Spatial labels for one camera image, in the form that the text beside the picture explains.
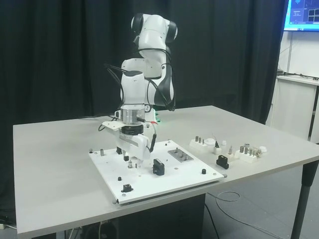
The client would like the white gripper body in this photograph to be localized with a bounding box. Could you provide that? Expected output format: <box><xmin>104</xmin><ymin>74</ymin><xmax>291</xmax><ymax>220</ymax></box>
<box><xmin>116</xmin><ymin>133</ymin><xmax>151</xmax><ymax>160</ymax></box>

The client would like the black connector block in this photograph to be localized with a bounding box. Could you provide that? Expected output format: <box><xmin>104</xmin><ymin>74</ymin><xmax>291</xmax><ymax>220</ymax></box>
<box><xmin>152</xmin><ymin>158</ymin><xmax>165</xmax><ymax>176</ymax></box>

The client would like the white task board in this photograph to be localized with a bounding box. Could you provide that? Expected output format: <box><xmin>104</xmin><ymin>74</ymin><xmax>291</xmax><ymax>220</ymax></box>
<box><xmin>89</xmin><ymin>139</ymin><xmax>228</xmax><ymax>206</ymax></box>

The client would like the flat white mounting plate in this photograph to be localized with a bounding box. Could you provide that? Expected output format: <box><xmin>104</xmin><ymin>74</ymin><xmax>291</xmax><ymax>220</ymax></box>
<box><xmin>101</xmin><ymin>120</ymin><xmax>124</xmax><ymax>131</ymax></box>

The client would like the white peg holder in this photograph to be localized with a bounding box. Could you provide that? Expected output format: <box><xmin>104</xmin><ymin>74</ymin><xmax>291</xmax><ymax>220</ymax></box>
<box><xmin>189</xmin><ymin>135</ymin><xmax>212</xmax><ymax>154</ymax></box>
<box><xmin>235</xmin><ymin>146</ymin><xmax>260</xmax><ymax>164</ymax></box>

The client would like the black box under table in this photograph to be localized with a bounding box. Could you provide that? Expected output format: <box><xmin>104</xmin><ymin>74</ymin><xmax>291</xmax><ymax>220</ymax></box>
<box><xmin>117</xmin><ymin>193</ymin><xmax>206</xmax><ymax>239</ymax></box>

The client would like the black D-SUB plug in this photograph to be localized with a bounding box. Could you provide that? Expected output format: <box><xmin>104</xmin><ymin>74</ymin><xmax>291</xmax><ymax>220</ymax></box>
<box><xmin>216</xmin><ymin>154</ymin><xmax>230</xmax><ymax>169</ymax></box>

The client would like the black curtain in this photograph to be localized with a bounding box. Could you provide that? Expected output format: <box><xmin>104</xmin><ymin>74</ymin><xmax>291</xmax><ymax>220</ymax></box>
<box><xmin>0</xmin><ymin>0</ymin><xmax>291</xmax><ymax>160</ymax></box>

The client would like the white cabinet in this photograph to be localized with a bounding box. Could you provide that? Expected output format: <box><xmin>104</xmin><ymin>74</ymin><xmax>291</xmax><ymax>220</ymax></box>
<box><xmin>265</xmin><ymin>73</ymin><xmax>319</xmax><ymax>144</ymax></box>

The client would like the black table leg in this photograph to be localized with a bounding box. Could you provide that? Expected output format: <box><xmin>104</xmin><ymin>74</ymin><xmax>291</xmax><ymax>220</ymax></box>
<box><xmin>290</xmin><ymin>159</ymin><xmax>315</xmax><ymax>239</ymax></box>

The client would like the blue screen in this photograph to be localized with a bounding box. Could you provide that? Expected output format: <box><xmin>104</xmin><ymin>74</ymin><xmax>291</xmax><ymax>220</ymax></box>
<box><xmin>283</xmin><ymin>0</ymin><xmax>319</xmax><ymax>32</ymax></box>

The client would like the thin black rod on wire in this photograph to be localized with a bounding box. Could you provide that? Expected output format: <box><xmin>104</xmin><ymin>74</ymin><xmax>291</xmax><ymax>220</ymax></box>
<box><xmin>137</xmin><ymin>117</ymin><xmax>159</xmax><ymax>153</ymax></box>

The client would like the silver wrist ring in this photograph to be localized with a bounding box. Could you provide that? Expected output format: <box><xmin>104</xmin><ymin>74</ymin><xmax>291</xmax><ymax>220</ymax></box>
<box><xmin>120</xmin><ymin>106</ymin><xmax>146</xmax><ymax>125</ymax></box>

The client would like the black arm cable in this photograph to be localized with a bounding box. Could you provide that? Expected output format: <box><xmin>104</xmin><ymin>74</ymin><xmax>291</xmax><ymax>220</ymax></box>
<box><xmin>98</xmin><ymin>47</ymin><xmax>176</xmax><ymax>132</ymax></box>

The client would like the grey floor cable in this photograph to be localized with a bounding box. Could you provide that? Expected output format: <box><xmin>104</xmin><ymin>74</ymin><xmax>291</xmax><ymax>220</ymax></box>
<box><xmin>215</xmin><ymin>191</ymin><xmax>295</xmax><ymax>237</ymax></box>

